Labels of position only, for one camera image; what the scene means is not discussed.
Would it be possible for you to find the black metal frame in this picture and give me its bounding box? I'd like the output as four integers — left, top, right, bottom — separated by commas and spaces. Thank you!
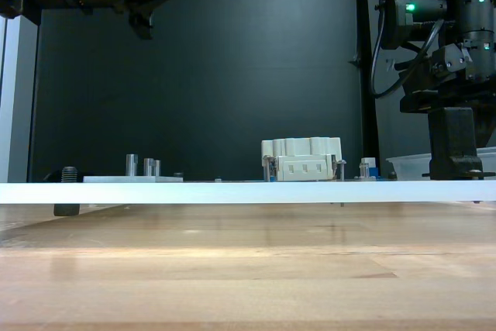
348, 0, 383, 184

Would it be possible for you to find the black USB socket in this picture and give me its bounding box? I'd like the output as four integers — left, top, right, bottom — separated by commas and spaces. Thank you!
421, 107, 496, 181

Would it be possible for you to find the clear plastic tub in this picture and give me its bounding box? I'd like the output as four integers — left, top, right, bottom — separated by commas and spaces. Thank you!
385, 146, 496, 182

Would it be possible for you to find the beige rectangular connector housing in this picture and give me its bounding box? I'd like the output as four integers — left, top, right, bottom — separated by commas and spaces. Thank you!
260, 136, 348, 183

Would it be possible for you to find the white task board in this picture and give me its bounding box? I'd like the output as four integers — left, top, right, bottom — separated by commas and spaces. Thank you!
0, 181, 496, 205

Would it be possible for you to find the small blue white connector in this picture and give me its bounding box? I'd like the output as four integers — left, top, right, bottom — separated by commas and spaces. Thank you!
362, 157, 381, 181

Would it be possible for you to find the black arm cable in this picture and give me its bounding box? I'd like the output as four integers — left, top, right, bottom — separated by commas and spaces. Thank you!
369, 0, 445, 99

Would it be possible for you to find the grey metal plate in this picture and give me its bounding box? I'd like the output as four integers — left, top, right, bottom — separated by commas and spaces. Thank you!
82, 175, 184, 184

